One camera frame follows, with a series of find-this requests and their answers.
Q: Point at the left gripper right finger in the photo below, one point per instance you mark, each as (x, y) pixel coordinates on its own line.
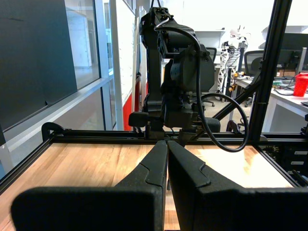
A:
(240, 209)

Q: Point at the red plastic container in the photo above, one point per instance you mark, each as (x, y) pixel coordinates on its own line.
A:
(300, 85)

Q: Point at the black office chair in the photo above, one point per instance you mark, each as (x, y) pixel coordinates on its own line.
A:
(252, 62)

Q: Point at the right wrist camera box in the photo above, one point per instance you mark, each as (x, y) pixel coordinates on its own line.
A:
(179, 118)

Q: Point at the black aluminium frame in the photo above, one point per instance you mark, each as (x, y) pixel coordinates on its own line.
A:
(270, 72)

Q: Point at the white lattice stand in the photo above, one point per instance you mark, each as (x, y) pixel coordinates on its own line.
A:
(222, 72)

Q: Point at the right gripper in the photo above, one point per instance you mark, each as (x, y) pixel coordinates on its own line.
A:
(138, 119)

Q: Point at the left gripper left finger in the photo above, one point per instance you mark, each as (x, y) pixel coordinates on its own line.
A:
(91, 209)

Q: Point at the white desk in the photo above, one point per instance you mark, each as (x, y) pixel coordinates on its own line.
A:
(288, 101)

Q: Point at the black controller box white labels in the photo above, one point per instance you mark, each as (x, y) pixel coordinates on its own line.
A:
(286, 158)

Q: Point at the black computer monitor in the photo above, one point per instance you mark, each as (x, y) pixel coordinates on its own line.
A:
(296, 45)

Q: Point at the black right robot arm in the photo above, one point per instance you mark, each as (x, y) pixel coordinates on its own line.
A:
(154, 72)

